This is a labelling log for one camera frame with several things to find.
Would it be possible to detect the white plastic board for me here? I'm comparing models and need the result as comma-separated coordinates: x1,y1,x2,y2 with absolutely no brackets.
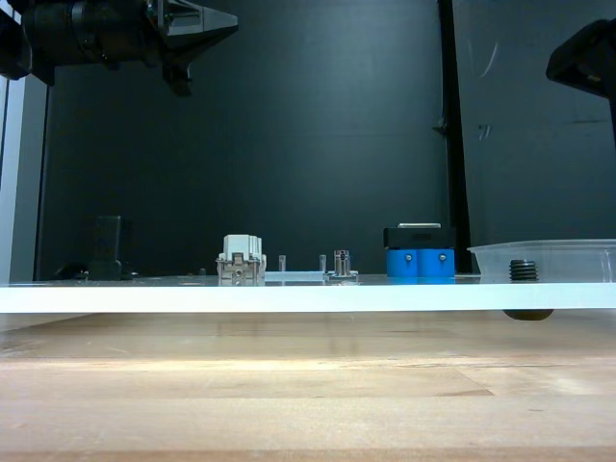
0,271,616,314

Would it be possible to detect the blue d-sub mount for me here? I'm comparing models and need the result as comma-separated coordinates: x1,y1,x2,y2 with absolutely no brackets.
385,245,456,279

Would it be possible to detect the black d-sub connector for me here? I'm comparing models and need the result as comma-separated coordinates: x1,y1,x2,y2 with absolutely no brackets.
383,221,456,251

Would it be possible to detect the silver bnc connector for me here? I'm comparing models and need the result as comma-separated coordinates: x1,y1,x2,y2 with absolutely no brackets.
322,248,360,285

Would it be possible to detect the black set screw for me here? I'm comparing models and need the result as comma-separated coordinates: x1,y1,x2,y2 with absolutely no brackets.
508,259,540,282

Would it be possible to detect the grey connector housing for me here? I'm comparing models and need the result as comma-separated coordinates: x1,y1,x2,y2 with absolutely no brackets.
215,234,268,286

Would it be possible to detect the clear plastic tub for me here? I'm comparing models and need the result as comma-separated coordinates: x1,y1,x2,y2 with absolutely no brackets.
466,239,616,283

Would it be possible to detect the black rubber board foot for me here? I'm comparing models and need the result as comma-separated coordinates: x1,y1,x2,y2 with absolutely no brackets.
501,309,554,321

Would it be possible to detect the black upright pillar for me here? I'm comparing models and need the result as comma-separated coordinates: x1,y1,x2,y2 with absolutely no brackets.
435,0,473,275

